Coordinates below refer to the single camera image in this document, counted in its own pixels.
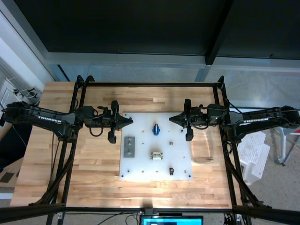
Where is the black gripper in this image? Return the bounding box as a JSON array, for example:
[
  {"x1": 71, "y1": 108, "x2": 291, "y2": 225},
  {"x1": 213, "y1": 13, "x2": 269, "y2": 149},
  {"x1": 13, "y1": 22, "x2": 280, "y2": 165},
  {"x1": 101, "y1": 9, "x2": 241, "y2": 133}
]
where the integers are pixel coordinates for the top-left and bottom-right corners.
[
  {"x1": 107, "y1": 100, "x2": 134, "y2": 144},
  {"x1": 169, "y1": 98, "x2": 195, "y2": 142}
]

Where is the beige HAN10E connector insert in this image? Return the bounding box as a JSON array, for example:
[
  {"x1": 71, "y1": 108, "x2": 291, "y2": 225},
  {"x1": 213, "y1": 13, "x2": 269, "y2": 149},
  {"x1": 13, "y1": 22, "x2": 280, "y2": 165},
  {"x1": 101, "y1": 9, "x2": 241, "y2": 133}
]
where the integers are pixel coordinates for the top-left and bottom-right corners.
[{"x1": 150, "y1": 152, "x2": 164, "y2": 162}]

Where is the blue round connector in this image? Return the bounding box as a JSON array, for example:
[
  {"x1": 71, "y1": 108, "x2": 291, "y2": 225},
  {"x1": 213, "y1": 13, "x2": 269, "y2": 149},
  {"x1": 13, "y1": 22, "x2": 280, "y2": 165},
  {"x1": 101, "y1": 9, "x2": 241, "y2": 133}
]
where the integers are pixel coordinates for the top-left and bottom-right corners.
[{"x1": 151, "y1": 123, "x2": 162, "y2": 136}]

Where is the clear plastic tub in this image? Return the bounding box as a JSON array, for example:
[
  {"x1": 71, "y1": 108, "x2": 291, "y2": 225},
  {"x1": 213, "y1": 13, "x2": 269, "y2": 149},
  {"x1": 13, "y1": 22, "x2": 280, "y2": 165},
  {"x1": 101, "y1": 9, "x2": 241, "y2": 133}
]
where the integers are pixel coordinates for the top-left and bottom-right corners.
[{"x1": 190, "y1": 126, "x2": 216, "y2": 165}]

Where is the white mounting board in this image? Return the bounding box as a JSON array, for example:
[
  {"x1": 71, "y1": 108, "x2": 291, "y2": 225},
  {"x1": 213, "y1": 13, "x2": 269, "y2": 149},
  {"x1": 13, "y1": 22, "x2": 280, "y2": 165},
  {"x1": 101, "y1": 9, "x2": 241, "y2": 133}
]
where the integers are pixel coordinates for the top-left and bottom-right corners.
[{"x1": 119, "y1": 112, "x2": 195, "y2": 181}]

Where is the screen with blue edge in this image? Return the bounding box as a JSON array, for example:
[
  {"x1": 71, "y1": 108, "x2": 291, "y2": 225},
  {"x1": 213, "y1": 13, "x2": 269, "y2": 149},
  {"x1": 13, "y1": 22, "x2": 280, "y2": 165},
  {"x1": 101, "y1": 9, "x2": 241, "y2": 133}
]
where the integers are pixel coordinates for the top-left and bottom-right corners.
[{"x1": 140, "y1": 215, "x2": 204, "y2": 225}]

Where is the grey metal stand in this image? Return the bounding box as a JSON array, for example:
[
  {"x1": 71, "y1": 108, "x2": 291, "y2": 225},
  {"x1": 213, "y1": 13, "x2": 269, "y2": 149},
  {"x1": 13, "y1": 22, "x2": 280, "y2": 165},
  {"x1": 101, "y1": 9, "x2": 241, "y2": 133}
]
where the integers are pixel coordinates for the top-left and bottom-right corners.
[{"x1": 273, "y1": 127, "x2": 300, "y2": 167}]

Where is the brown cardboard box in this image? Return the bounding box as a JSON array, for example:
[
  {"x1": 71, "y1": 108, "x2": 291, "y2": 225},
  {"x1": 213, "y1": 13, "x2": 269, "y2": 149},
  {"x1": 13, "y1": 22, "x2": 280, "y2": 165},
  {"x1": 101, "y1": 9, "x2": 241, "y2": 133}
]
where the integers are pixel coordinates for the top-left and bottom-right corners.
[{"x1": 0, "y1": 156, "x2": 24, "y2": 188}]

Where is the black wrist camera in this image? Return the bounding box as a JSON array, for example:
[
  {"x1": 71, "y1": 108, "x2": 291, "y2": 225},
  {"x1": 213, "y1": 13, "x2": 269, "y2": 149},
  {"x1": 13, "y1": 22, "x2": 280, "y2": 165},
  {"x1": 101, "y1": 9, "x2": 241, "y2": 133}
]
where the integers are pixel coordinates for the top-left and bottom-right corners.
[
  {"x1": 100, "y1": 112, "x2": 112, "y2": 126},
  {"x1": 195, "y1": 112, "x2": 208, "y2": 125}
]

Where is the black left cable loop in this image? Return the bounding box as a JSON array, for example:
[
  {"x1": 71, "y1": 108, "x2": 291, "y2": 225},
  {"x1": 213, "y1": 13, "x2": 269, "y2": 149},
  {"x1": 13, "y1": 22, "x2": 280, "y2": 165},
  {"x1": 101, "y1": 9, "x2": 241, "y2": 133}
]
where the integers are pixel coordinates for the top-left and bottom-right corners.
[{"x1": 90, "y1": 126, "x2": 104, "y2": 137}]

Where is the grey aluminium partition frame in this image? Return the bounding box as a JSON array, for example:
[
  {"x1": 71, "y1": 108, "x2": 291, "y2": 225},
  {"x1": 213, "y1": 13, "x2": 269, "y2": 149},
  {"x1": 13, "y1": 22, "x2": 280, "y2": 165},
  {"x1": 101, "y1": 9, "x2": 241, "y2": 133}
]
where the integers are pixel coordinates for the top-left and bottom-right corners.
[{"x1": 0, "y1": 0, "x2": 300, "y2": 82}]

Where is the black table level camera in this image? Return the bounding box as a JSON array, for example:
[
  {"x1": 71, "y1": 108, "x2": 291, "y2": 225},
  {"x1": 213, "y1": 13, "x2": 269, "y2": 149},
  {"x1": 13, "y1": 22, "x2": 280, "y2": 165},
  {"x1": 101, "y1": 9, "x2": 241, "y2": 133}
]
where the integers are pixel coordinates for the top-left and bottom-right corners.
[{"x1": 140, "y1": 205, "x2": 157, "y2": 215}]

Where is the black vertical post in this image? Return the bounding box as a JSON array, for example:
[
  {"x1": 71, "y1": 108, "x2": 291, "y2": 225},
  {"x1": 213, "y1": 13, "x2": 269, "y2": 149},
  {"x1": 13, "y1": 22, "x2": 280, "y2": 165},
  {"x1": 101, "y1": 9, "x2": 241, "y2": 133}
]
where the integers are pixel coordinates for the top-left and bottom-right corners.
[{"x1": 205, "y1": 0, "x2": 235, "y2": 66}]

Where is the black white cable bundle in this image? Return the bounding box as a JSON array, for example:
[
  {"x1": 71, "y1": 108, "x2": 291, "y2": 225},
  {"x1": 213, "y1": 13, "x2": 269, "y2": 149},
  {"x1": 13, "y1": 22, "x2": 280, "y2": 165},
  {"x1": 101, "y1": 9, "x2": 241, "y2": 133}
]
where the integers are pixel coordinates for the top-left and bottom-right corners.
[{"x1": 13, "y1": 87, "x2": 39, "y2": 99}]

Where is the black metal frame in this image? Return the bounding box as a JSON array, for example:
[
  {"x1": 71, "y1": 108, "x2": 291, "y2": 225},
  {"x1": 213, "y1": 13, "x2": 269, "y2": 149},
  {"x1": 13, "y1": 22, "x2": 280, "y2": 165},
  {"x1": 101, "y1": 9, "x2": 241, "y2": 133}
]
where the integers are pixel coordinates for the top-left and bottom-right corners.
[{"x1": 0, "y1": 75, "x2": 300, "y2": 225}]

